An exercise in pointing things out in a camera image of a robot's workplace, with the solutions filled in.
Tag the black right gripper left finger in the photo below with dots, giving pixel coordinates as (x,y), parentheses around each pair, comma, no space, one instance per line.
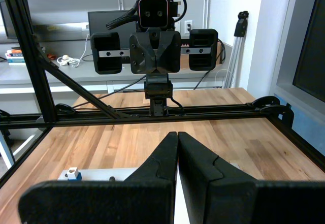
(101,201)

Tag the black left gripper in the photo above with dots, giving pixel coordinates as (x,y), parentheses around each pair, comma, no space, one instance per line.
(106,64)

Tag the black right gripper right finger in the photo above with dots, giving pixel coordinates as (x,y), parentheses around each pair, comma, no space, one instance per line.
(241,201)

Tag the white board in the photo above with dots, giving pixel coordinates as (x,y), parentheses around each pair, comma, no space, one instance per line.
(101,174)

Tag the brown cardboard box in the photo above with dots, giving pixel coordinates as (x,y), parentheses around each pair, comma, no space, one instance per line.
(184,62)

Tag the blue square holder block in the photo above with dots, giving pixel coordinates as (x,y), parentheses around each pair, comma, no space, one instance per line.
(79,177)

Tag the white connector block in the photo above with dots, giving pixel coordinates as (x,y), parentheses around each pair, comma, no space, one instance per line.
(72,173)

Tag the black computer monitor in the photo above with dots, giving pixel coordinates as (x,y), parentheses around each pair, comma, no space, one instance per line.
(10,18)
(101,23)

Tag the grey desk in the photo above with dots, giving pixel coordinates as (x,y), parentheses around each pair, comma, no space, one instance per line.
(76,74)

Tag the black and silver tripod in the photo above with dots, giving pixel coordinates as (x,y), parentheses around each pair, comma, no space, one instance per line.
(240,28)

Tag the blue panel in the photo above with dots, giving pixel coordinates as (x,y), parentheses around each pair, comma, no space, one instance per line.
(309,125)

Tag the small orange object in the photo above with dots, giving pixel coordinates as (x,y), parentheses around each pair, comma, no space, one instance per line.
(51,56)

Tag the stack of books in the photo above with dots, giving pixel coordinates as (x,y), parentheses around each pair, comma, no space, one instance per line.
(15,57)

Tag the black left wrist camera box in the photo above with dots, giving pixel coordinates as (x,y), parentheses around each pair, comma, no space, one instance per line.
(153,13)

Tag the white wall outlet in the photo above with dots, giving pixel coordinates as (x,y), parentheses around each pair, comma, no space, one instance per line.
(188,27)

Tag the black aluminium frame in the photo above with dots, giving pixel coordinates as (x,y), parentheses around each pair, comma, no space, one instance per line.
(33,56)

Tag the dark screen in white frame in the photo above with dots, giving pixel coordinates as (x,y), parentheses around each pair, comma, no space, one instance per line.
(312,56)

